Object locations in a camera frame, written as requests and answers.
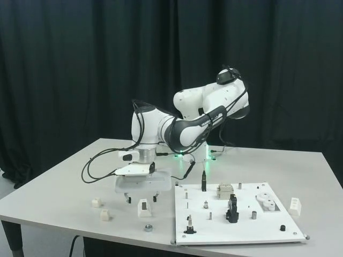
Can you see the flat white mounting plate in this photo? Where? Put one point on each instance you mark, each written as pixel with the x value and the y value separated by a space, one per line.
pixel 136 170

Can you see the white small gear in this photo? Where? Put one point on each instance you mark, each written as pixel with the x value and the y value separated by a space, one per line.
pixel 271 207

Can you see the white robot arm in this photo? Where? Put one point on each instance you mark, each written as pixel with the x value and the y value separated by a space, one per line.
pixel 193 131

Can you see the black curtain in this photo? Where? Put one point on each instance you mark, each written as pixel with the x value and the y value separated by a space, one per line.
pixel 80 67

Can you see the beige connector block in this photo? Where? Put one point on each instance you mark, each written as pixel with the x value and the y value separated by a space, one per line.
pixel 223 191

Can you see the thick metal round peg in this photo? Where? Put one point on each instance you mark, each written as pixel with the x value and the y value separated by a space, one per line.
pixel 254 215

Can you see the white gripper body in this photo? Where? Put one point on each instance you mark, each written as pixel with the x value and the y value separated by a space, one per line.
pixel 142 183

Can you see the metal plug with black base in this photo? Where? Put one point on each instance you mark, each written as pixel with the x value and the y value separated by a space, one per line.
pixel 190 223

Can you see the metal BNC plug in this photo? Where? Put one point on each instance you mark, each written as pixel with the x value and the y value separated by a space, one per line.
pixel 205 205

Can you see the small white holder block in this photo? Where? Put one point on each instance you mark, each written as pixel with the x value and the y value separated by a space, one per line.
pixel 96 202
pixel 105 215

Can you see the black table leg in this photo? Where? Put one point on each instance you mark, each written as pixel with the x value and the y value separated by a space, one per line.
pixel 12 238

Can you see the white holder with holes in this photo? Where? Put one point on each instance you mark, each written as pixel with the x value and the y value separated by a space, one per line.
pixel 294 207

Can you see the white camera box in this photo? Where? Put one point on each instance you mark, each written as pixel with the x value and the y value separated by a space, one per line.
pixel 128 156

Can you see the metal square peg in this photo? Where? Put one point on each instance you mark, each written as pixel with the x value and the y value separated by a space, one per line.
pixel 144 206

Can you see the metal hex nut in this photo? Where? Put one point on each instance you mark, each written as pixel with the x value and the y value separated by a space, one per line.
pixel 147 228

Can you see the white medium gear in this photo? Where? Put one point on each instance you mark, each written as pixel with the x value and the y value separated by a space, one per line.
pixel 266 204

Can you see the white peg holder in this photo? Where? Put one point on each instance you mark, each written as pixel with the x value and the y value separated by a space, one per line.
pixel 144 212

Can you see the white task board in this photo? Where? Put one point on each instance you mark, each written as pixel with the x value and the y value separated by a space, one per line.
pixel 241 230

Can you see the black waterproof plug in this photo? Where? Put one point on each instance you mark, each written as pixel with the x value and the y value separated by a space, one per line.
pixel 282 227

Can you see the white large gear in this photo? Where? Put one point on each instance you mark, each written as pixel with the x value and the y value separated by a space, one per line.
pixel 263 196

